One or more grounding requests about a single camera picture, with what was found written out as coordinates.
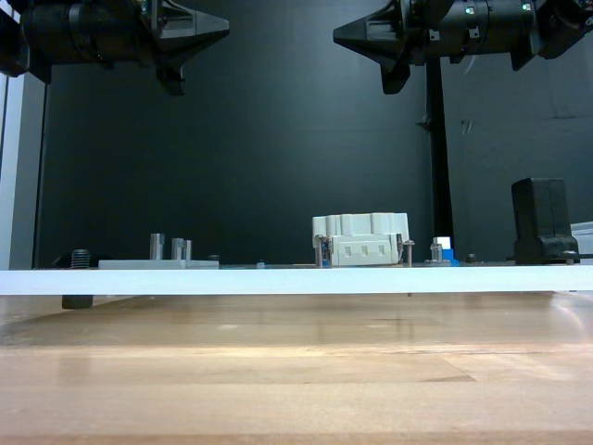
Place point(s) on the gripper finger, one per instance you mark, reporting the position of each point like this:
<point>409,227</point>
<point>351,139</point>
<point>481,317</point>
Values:
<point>389,51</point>
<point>375,28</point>
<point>194,46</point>
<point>204,25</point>

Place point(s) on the upright grey metal bar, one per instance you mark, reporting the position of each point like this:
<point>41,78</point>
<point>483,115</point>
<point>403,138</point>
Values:
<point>177,251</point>
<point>188,252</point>
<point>157,250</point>

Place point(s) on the grey metal bar plate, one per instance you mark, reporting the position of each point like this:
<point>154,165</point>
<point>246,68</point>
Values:
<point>139,264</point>

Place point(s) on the beige multi-pin connector housing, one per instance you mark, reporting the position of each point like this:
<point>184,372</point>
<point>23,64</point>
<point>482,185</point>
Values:
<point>361,225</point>

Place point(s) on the metal connector mounting screw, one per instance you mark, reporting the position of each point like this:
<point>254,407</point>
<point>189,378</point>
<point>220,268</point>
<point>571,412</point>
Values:
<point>408,252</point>

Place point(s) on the small metal clamp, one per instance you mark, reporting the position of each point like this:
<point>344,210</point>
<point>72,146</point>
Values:
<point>435,250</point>

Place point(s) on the small blue white connector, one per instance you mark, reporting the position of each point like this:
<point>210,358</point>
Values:
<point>447,256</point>

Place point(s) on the black threaded board screw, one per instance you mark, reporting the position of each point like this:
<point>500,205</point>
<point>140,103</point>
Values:
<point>79,258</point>

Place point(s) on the black connector housing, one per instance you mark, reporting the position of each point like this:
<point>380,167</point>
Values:
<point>542,222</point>

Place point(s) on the white task board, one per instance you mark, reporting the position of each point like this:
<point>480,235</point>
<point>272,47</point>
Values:
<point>296,280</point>

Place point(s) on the black board foot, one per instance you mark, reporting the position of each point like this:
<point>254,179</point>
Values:
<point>77,301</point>

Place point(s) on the black wall post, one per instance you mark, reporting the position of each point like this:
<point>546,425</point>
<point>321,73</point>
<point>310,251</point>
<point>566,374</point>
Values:
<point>437,162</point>

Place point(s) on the grey window frame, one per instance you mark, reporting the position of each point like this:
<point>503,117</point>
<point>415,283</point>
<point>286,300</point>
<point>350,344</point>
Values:
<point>28,185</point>

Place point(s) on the blue socket mount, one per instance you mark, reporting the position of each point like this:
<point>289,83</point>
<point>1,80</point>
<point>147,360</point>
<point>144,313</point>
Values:
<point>327,260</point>

